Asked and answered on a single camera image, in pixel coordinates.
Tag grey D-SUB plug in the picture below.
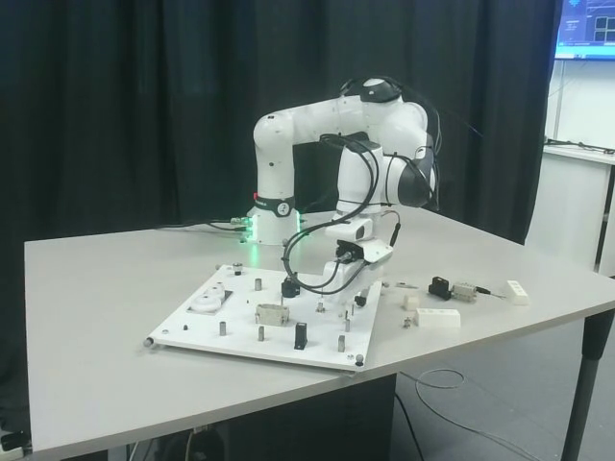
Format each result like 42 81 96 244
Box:
451 280 492 302

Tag black Ethernet plug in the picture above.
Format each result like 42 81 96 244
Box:
429 276 453 302

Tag blue screen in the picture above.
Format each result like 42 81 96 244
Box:
552 0 615 61

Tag grey floor cable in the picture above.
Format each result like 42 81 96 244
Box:
415 367 615 461

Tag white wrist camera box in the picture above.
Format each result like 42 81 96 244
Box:
326 219 374 246

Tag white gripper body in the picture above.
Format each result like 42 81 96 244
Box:
322 258 383 303

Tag white large gear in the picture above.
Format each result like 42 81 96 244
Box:
189 296 223 316

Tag black base cables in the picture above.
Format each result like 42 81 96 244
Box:
158 218 252 234

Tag long white peg holder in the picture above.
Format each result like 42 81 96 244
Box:
415 306 461 329

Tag dark table leg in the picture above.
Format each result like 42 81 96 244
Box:
561 314 607 461

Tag flat white mounting plate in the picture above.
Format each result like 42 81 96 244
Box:
362 242 394 266

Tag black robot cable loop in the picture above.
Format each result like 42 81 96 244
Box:
281 133 401 292

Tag white cabinet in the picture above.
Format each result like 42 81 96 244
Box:
541 143 615 278

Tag white task board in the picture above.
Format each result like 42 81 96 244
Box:
143 263 383 374

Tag black curtain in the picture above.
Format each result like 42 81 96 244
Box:
0 0 564 433

